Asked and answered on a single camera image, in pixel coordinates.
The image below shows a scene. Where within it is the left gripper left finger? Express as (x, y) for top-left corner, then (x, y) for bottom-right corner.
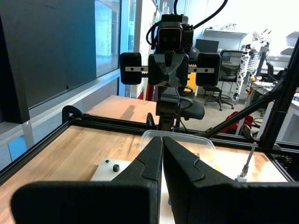
(10, 136), (163, 224)

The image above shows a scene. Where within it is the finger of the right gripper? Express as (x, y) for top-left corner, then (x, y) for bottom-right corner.
(148, 54), (170, 86)
(168, 54), (190, 88)

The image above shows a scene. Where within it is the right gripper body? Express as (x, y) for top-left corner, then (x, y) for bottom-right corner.
(119, 52), (222, 87)

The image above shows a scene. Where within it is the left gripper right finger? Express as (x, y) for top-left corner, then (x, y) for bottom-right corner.
(162, 136), (299, 224)

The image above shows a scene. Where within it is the white task board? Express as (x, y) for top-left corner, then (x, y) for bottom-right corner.
(90, 158), (176, 224)

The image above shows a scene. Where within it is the window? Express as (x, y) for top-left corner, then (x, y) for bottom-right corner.
(94, 0), (122, 79)

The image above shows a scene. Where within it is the black monitor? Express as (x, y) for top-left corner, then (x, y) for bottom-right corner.
(194, 38), (220, 54)

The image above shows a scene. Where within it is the black mesh office chair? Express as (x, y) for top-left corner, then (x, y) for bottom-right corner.
(202, 49), (245, 112)

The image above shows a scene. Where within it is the clear plastic container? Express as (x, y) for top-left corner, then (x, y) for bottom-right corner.
(140, 130), (216, 164)

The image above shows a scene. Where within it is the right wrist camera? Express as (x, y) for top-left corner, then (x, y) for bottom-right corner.
(156, 21), (184, 51)

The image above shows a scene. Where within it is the grey cable with clear plug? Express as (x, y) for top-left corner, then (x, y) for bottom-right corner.
(235, 141), (257, 184)

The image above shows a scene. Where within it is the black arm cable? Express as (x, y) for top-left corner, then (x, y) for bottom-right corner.
(173, 0), (229, 30)

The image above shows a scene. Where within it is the black frame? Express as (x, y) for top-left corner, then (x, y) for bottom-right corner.
(0, 35), (299, 185)

